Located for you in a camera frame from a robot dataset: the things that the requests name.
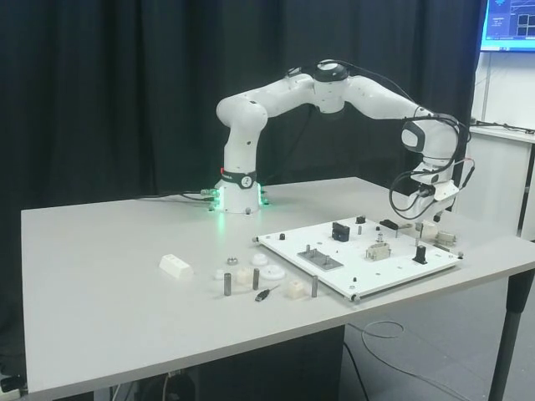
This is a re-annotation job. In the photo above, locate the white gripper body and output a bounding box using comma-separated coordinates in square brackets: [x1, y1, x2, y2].
[399, 190, 456, 222]

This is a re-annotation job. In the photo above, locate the white plug holder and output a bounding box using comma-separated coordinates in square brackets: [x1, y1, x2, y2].
[413, 221, 436, 240]

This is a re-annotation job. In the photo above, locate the thin black rod red tag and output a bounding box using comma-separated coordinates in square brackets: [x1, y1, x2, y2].
[461, 160, 478, 190]

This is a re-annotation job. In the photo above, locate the white task board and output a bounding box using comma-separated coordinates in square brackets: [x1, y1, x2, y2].
[252, 216, 466, 305]

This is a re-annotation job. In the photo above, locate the white cabinet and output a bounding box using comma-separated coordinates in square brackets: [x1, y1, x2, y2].
[466, 120, 535, 242]

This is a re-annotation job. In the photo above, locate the black table leg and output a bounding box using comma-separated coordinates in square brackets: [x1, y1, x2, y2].
[487, 270, 527, 401]

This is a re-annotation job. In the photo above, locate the black USB plug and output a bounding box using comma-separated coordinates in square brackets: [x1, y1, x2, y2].
[254, 284, 279, 303]

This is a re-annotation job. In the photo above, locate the blue screen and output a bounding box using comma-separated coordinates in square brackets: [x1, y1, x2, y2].
[479, 0, 535, 53]

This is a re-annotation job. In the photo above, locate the white rectangular holder block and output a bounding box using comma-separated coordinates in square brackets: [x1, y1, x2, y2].
[159, 252, 195, 281]

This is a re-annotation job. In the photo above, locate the black curtain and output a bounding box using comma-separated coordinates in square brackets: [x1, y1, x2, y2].
[0, 0, 491, 212]

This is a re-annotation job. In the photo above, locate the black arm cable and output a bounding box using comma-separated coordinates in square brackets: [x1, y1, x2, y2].
[387, 170, 421, 219]

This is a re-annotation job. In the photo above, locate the grey floor cable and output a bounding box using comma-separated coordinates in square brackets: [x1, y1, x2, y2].
[345, 319, 502, 401]

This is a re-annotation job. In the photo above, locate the black base cable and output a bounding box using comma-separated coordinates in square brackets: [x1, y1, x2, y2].
[137, 190, 219, 202]

